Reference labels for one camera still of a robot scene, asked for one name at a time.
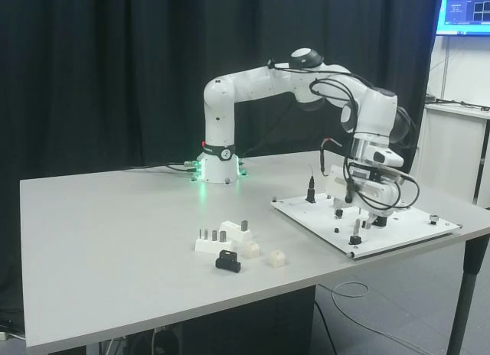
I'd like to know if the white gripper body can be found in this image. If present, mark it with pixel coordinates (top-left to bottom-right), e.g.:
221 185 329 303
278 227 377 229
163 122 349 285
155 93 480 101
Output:
325 164 404 219

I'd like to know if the white square peg holder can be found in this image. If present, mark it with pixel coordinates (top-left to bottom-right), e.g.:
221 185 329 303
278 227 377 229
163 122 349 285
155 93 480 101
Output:
218 219 258 248

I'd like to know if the white round peg holder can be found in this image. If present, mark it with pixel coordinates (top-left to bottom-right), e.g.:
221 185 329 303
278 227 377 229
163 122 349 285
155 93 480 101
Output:
194 235 231 253

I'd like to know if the white task board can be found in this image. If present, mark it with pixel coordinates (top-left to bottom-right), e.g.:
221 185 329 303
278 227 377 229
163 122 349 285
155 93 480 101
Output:
269 186 462 261

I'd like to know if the small white plug holder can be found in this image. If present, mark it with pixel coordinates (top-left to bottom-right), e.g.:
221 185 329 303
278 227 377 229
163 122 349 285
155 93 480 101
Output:
266 249 289 269
236 239 262 261

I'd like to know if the white cabinet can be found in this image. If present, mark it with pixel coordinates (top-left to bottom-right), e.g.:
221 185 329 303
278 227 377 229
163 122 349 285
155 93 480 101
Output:
413 99 490 211

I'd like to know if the dark table leg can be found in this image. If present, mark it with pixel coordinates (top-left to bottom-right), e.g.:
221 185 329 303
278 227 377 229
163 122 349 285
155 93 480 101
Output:
446 232 484 355

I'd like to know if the black D-SUB plug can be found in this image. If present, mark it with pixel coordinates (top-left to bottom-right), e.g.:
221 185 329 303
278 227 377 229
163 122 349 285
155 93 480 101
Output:
214 249 243 274

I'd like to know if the blue screen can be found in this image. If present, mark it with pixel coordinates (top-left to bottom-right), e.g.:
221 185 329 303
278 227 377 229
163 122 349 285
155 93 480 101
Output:
435 0 490 37

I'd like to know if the black curtain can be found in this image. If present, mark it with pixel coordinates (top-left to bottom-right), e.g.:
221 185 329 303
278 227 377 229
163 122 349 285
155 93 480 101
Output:
0 0 439 333

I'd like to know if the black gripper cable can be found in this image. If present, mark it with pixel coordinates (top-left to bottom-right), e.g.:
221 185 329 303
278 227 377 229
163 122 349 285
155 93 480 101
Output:
341 154 421 212

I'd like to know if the black upright plug with cable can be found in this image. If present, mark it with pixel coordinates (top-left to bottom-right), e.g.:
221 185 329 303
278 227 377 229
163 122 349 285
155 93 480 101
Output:
305 164 318 204

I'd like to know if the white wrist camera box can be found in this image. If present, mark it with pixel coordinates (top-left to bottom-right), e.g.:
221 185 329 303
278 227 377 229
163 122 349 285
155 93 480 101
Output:
371 147 405 168

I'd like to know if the thin black rod on wire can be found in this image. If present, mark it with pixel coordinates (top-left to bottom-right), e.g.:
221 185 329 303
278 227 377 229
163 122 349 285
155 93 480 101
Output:
318 137 345 178

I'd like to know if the grey floor cable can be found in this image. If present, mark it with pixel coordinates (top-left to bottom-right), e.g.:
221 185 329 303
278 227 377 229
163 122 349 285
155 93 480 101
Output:
324 281 490 355

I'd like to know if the black floor cable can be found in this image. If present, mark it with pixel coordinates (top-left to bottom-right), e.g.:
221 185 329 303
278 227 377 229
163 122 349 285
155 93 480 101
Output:
312 304 348 355

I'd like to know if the black cable at arm foot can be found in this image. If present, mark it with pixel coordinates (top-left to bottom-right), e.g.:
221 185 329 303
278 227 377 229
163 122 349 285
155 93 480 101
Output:
124 161 202 174

